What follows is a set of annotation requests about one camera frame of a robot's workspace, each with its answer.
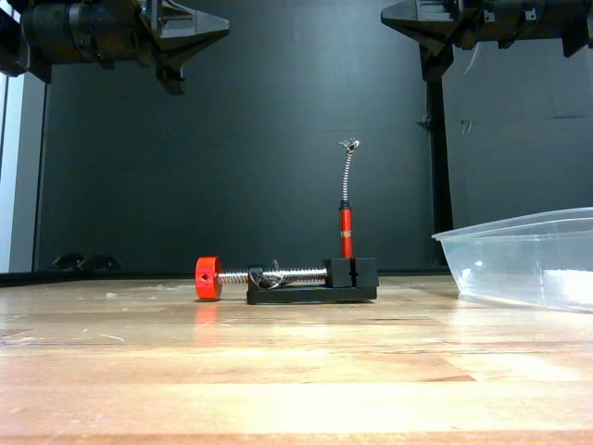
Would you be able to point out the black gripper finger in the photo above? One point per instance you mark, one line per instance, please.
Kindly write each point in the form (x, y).
(426, 11)
(431, 37)
(185, 18)
(185, 46)

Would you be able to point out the red RCA connector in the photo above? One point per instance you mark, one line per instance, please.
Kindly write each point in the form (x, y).
(346, 232)

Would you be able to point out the clear plastic tub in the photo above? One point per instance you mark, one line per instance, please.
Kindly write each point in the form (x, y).
(509, 259)

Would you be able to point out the black clamp with red knob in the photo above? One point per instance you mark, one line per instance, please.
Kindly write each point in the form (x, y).
(352, 278)

